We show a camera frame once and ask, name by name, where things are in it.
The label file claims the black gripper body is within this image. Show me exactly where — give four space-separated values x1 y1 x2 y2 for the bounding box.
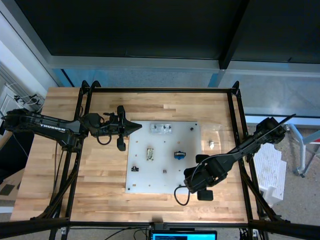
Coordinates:
103 105 129 152
195 154 226 202

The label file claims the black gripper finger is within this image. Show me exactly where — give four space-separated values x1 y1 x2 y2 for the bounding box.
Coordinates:
124 120 143 129
183 166 202 182
124 125 143 138
185 180 201 194

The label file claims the aluminium bar with pins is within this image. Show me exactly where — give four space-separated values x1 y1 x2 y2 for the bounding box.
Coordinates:
149 122 174 134

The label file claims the white task board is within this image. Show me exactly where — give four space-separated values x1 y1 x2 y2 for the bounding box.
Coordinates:
124 120 203 195

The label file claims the blue laptop screen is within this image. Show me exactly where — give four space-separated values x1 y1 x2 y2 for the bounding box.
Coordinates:
149 230 218 240

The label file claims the clear plastic tub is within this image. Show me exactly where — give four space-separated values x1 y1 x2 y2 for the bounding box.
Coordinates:
199 122 222 154

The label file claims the white foam block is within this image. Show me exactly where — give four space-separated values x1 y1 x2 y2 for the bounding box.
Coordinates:
254 142 288 209

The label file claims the grey metal stand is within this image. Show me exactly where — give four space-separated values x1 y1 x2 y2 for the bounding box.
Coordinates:
286 123 320 179

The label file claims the brown cardboard box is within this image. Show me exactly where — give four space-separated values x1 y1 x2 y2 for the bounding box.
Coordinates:
0 166 27 208

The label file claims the black connector on blue mount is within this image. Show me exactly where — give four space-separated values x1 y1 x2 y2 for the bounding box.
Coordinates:
173 150 187 161

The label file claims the black aluminium frame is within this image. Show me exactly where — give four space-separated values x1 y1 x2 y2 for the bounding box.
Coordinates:
0 79 320 240

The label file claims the black table camera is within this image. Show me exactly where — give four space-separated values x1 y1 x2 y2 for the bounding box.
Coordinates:
152 216 165 230

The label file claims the grey window frame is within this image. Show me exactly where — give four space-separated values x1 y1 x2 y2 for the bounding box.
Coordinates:
48 55 320 76

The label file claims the cable tangle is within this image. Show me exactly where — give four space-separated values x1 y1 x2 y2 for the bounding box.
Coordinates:
9 83 45 111

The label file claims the black upright post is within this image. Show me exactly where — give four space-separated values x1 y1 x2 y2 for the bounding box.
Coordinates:
219 0 251 70

